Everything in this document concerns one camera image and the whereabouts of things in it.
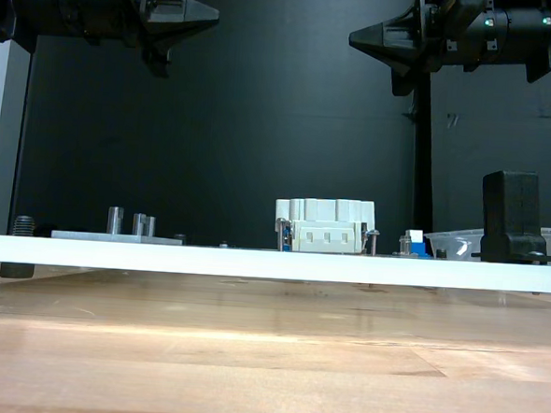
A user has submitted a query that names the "beige multi-pin connector housing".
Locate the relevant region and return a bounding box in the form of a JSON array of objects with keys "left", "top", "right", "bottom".
[{"left": 272, "top": 195, "right": 383, "bottom": 259}]

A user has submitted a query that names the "small blue white connector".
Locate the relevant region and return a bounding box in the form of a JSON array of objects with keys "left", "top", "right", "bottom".
[{"left": 406, "top": 228, "right": 430, "bottom": 259}]

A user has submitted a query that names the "clear plastic tub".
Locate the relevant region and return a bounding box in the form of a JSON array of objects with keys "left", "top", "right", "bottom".
[{"left": 421, "top": 219, "right": 551, "bottom": 267}]

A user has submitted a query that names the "black socket housing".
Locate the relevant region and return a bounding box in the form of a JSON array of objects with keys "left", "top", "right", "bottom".
[{"left": 470, "top": 168, "right": 551, "bottom": 266}]

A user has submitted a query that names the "threaded board levelling screw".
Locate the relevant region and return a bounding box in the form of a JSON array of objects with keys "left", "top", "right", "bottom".
[{"left": 14, "top": 215, "right": 36, "bottom": 238}]

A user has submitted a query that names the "white task board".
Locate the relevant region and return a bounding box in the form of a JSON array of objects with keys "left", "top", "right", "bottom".
[{"left": 0, "top": 230, "right": 551, "bottom": 298}]

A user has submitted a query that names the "black rubber board foot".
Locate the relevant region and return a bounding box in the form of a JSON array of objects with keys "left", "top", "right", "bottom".
[{"left": 0, "top": 261, "right": 36, "bottom": 280}]

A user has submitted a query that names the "black metal frame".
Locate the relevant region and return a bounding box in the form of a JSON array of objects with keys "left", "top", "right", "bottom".
[{"left": 398, "top": 68, "right": 443, "bottom": 232}]

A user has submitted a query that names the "metal post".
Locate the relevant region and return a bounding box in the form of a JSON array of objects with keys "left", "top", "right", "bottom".
[
  {"left": 106, "top": 206, "right": 126, "bottom": 235},
  {"left": 132, "top": 212, "right": 158, "bottom": 238}
]

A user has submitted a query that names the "grey metal base plate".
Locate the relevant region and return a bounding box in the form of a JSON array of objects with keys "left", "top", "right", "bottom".
[{"left": 49, "top": 228, "right": 185, "bottom": 248}]

